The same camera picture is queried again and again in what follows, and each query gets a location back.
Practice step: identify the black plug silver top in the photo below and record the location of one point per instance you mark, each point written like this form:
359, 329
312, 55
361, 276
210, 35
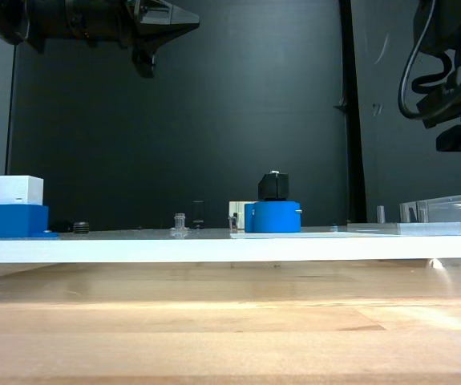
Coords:
272, 186

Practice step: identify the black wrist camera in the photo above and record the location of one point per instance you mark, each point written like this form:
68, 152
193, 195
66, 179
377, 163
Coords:
442, 108

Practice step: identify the blue round holder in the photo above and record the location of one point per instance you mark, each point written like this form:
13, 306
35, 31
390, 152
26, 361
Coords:
274, 218

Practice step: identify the white cube block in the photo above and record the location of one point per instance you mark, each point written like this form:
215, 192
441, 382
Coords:
19, 190

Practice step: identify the small grey upright pin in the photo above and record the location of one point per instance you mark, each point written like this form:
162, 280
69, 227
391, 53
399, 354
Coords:
381, 214

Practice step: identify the black upright bracket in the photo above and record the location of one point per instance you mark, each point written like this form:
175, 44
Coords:
199, 211

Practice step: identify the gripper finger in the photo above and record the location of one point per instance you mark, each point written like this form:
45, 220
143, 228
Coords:
156, 14
162, 32

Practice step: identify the blue square holder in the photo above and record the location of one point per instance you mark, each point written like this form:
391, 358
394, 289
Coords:
13, 220

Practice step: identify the black round knob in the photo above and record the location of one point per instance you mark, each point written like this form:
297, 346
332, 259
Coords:
81, 228

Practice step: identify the black room pillar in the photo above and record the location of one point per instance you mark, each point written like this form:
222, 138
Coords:
352, 120

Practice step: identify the white task board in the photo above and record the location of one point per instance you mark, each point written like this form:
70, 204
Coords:
174, 250

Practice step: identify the clear plastic tub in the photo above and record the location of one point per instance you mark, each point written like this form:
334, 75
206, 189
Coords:
454, 206

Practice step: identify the white connector housing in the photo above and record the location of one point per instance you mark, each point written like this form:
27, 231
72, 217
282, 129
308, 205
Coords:
238, 208

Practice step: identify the grey aluminium block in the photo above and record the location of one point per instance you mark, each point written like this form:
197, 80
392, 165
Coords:
414, 229

